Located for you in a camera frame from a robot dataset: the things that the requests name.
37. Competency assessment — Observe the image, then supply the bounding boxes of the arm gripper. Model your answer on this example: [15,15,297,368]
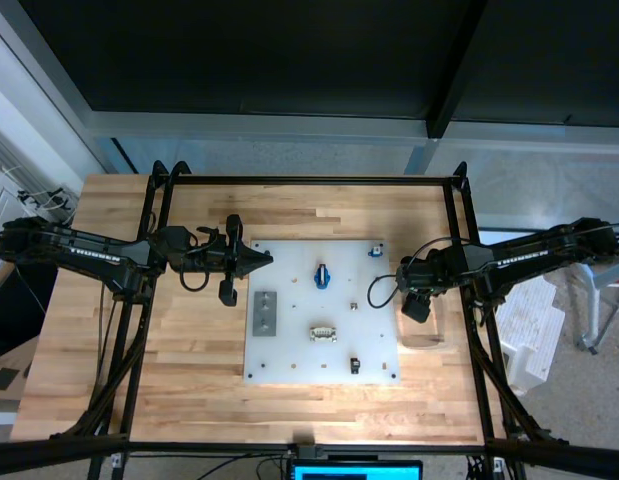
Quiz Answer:
[206,213,274,307]
[401,246,448,324]

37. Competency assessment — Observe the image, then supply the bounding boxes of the beige connector hub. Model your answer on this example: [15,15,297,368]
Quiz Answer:
[308,324,338,345]

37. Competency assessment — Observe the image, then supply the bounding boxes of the clear plastic tub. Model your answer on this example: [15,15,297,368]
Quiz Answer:
[396,272,448,350]

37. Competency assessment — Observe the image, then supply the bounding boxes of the grey metal block with pins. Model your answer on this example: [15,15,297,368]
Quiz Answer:
[250,289,279,337]

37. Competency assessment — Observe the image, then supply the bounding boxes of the white mounting board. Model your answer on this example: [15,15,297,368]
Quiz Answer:
[243,238,403,385]

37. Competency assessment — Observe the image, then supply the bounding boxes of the white foam block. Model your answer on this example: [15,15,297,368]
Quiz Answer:
[493,277,565,396]

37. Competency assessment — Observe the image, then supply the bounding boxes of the screen with blue edge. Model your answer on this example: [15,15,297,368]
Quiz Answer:
[287,459,424,480]

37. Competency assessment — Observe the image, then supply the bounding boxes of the grey metal stand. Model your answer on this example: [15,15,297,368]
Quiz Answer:
[573,264,619,356]

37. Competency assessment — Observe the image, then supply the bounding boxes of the brown cardboard box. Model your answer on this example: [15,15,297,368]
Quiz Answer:
[0,334,40,426]

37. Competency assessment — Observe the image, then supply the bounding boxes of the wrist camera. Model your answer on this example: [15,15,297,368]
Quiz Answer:
[201,234,229,271]
[395,259,416,294]

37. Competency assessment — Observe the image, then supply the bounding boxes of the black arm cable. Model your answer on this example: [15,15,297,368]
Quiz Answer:
[178,225,226,293]
[367,273,406,309]

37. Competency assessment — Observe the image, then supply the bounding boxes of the small black camera box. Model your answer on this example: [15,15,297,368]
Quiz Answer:
[287,435,324,459]

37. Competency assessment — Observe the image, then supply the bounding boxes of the plugs with white cables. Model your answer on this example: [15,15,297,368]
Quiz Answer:
[16,187,73,211]

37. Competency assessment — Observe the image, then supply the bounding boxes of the black metal frame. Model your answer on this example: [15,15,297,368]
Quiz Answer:
[0,159,619,480]

